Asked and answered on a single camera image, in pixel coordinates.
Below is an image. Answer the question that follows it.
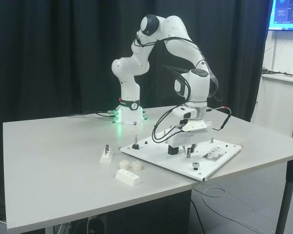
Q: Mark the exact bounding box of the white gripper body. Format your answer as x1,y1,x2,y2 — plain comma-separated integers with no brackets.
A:
169,123,212,150

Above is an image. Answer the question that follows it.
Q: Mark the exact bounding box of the grey floor cable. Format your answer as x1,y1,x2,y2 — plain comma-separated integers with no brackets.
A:
200,187,237,234

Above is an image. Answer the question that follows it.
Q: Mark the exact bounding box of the white empty peg holder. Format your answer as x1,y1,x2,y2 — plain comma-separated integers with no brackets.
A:
114,168,142,188

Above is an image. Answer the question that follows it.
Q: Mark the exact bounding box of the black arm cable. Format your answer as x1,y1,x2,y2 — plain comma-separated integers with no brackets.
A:
133,34,223,145

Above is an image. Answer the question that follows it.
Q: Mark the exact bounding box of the black plug with metal pin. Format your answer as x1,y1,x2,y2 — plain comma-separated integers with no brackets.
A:
131,134,140,150

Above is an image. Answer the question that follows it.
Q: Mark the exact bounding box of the black curtain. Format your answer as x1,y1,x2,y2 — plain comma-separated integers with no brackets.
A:
0,0,271,215

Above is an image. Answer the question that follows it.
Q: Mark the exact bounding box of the black table leg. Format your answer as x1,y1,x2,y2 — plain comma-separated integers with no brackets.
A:
282,156,293,234

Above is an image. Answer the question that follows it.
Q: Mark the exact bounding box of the blue screen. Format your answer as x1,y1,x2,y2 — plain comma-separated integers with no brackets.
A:
268,0,293,32

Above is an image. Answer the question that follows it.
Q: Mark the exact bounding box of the white task board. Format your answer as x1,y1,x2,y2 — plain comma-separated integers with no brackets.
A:
118,130,244,183

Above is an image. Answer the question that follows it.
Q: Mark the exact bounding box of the black base cable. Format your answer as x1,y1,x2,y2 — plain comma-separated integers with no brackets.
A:
70,110,119,118

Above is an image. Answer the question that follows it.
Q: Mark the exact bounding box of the white cabinet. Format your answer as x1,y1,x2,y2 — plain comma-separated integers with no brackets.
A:
255,72,293,141

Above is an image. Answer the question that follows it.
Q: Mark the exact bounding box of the white holder with pegs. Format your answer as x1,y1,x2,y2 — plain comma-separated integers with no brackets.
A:
99,150,114,163

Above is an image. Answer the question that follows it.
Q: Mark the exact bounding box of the small white camera box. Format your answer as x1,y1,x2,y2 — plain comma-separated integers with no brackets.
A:
172,106,199,121

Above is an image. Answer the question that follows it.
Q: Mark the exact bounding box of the flat white mount plate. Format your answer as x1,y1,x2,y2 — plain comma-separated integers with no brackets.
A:
182,120,209,134

